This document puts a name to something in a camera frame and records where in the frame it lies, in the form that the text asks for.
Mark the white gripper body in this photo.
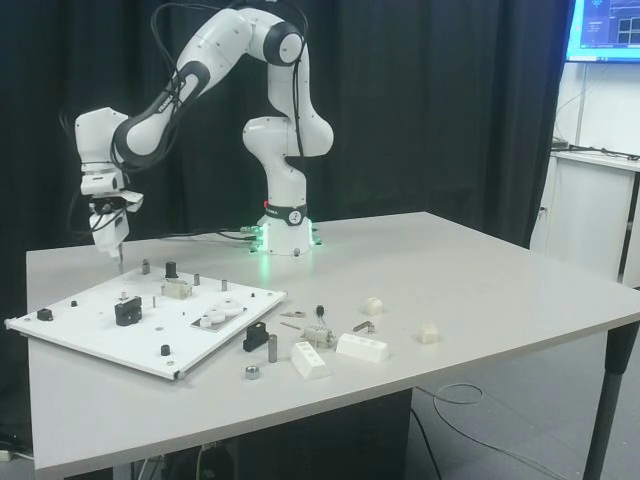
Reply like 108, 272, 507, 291
88, 207, 130, 253

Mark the white peg holder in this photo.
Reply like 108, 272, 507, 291
335, 332, 391, 362
290, 341, 334, 381

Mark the white task board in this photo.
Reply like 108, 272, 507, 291
2, 263, 290, 382

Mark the black plug block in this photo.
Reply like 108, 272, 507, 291
242, 323, 269, 353

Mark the beige D-SUB plug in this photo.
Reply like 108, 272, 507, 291
298, 324, 335, 346

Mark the black box under table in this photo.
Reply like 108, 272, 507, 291
129, 389, 414, 480

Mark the black curtain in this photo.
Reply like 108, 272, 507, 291
0, 0, 576, 439

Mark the white cabinet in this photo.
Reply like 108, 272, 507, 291
529, 148, 640, 290

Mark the black table leg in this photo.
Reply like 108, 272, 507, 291
583, 319, 637, 480

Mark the blue screen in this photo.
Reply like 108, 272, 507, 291
566, 0, 640, 64

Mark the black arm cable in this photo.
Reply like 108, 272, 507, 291
149, 0, 309, 159

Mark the grey floor cable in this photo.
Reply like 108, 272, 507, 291
432, 382, 591, 480

